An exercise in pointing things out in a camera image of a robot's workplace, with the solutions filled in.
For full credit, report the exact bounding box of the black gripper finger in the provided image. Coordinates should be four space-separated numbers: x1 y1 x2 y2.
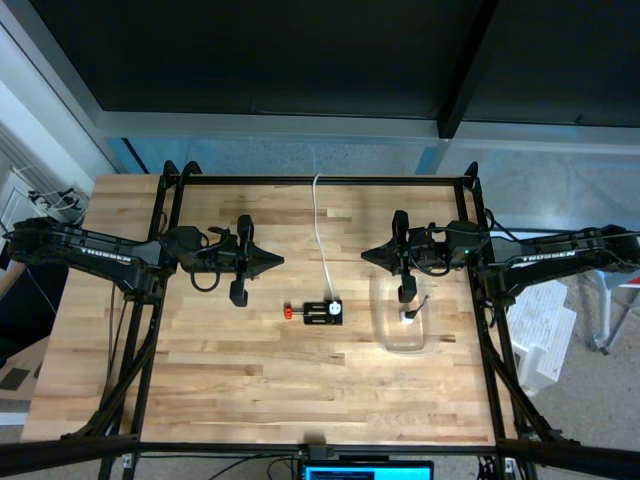
360 255 397 274
252 259 285 278
252 242 285 261
360 238 397 257

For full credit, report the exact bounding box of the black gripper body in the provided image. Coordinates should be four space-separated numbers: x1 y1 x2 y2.
212 214 257 307
392 209 448 304

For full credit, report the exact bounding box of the black vise with red knob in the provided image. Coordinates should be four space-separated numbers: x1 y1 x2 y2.
283 298 345 327

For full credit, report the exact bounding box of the clear plastic tub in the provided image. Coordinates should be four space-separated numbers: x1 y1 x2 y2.
368 273 441 357

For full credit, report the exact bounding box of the white stepped foam block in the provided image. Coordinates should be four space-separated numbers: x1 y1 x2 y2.
507 279 576 399

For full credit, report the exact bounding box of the laptop screen blue edge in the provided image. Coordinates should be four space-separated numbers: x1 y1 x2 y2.
298 459 435 480

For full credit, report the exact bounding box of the cardboard box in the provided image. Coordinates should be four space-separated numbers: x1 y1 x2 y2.
0 334 51 416

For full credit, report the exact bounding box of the white receptacle cable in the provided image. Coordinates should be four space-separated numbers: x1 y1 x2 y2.
311 173 337 301

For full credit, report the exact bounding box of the black metal frame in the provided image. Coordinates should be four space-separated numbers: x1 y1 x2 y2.
0 159 640 480

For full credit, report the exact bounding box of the black table-edge camera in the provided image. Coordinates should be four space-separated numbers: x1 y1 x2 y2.
298 435 335 460

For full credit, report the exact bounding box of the black and white cable bundle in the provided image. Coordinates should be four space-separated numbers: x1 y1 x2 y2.
24 185 86 214

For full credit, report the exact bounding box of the grey metal chair frame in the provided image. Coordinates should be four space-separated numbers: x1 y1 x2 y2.
584 269 640 357

